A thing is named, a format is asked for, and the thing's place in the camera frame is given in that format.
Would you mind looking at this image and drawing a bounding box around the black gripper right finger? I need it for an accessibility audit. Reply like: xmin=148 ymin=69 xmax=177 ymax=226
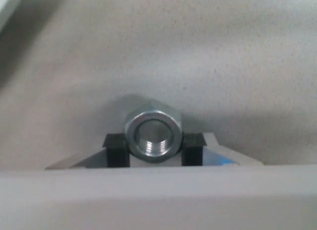
xmin=181 ymin=132 xmax=266 ymax=167

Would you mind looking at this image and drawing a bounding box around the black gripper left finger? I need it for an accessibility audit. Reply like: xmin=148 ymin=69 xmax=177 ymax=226
xmin=44 ymin=132 xmax=130 ymax=170

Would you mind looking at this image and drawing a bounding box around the metal hex bolt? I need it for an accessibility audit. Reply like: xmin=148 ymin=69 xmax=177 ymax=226
xmin=122 ymin=93 xmax=184 ymax=164

